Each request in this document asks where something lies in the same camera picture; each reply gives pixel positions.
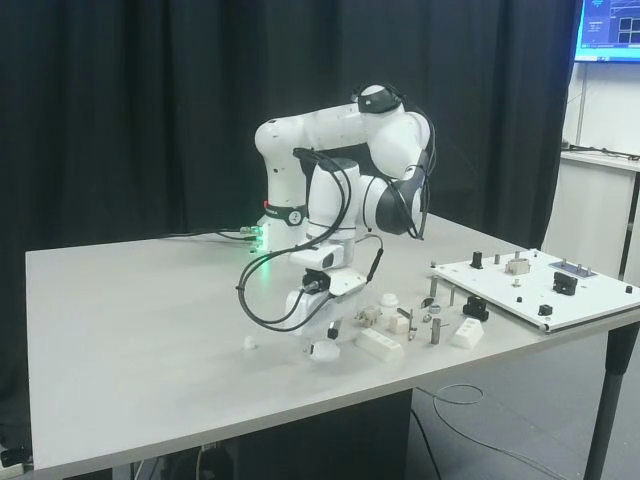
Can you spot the white large gear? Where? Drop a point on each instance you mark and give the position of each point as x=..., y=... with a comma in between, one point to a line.
x=324, y=352

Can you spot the blue monitor screen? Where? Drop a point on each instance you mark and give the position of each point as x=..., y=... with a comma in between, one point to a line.
x=607, y=30

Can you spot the black curtain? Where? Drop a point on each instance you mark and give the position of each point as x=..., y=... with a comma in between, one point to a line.
x=150, y=100

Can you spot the black plug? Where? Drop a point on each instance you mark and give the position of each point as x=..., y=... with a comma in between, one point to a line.
x=475, y=306

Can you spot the metal BNC plug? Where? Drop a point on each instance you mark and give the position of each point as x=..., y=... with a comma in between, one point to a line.
x=435, y=308

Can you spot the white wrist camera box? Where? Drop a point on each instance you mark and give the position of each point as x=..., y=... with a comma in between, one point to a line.
x=320, y=257

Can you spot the white medium gear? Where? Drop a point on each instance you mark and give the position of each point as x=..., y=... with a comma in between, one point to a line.
x=389, y=300

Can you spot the white cabinet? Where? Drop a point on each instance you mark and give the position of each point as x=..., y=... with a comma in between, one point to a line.
x=595, y=210

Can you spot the white task board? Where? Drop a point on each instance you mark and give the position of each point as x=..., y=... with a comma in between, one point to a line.
x=500, y=292

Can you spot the white small gear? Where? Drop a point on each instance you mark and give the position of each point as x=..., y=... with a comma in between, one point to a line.
x=248, y=343

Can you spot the long white peg holder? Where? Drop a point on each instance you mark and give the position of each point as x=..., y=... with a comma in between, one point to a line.
x=380, y=345

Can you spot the thin metal bolt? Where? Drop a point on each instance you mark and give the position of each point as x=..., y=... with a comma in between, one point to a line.
x=411, y=325

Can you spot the white wedge peg holder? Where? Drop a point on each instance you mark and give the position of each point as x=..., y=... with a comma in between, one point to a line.
x=466, y=334

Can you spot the short thick metal peg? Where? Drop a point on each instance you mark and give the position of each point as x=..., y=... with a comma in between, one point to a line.
x=436, y=332

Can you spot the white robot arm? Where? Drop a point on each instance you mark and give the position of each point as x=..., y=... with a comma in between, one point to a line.
x=285, y=150

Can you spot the tall metal round peg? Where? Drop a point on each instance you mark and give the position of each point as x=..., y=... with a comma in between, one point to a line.
x=432, y=290

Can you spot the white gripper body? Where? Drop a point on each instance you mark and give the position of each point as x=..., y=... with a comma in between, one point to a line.
x=310, y=310

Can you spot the thin metal round peg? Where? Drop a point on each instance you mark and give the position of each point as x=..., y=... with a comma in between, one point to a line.
x=451, y=295

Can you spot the metal D-SUB plug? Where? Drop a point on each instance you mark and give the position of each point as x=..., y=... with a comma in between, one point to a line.
x=367, y=317

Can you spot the black table leg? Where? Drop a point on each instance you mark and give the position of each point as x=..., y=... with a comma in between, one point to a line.
x=607, y=400

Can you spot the white block holder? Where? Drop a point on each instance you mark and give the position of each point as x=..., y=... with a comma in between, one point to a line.
x=398, y=325

